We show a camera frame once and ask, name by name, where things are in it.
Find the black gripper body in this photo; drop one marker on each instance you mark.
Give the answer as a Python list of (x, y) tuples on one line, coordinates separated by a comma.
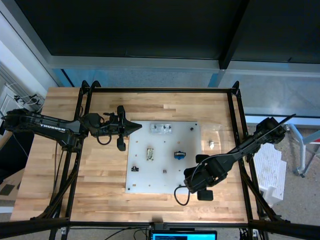
[(205, 195), (121, 145)]

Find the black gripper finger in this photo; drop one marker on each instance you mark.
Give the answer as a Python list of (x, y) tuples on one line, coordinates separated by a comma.
[(193, 186), (131, 124), (192, 175), (130, 130)]

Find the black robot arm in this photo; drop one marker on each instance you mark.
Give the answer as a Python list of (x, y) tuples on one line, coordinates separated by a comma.
[(50, 126), (240, 152)]

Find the black clamp connector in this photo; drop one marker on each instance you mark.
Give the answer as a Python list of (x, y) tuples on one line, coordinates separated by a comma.
[(135, 169)]

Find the beige multi-pin connector housing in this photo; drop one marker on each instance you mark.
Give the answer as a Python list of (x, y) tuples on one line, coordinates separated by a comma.
[(150, 153)]

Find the aluminium bar with pins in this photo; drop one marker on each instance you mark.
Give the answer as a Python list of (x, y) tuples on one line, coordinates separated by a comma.
[(161, 128)]

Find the white task board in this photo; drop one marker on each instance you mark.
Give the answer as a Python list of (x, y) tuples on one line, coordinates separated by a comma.
[(160, 150)]

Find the small white plug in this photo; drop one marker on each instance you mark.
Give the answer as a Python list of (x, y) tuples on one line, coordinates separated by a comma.
[(211, 144)]

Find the blue laptop screen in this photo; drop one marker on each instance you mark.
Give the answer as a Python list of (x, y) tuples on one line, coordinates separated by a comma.
[(182, 236)]

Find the clear plastic tub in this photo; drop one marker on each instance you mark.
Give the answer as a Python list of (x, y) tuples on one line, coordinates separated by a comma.
[(215, 132)]

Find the white foam block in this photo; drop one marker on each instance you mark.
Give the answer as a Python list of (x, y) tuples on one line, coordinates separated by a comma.
[(270, 175)]

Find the grey metal stand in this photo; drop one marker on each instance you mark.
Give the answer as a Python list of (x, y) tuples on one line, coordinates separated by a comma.
[(302, 147)]

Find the brown cardboard box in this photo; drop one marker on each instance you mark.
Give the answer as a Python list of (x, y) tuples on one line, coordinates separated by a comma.
[(15, 178)]

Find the black connector on blue mount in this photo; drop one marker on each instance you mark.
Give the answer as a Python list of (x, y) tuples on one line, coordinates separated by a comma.
[(179, 155)]

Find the black aluminium frame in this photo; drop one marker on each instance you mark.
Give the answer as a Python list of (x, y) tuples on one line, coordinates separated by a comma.
[(160, 89)]

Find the black table camera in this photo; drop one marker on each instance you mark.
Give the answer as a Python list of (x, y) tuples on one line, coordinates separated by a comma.
[(158, 223)]

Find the grey window frame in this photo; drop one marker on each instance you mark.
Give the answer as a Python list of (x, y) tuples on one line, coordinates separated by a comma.
[(150, 62)]

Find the black upright post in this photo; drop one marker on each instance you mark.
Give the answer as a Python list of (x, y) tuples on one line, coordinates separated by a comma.
[(232, 37)]

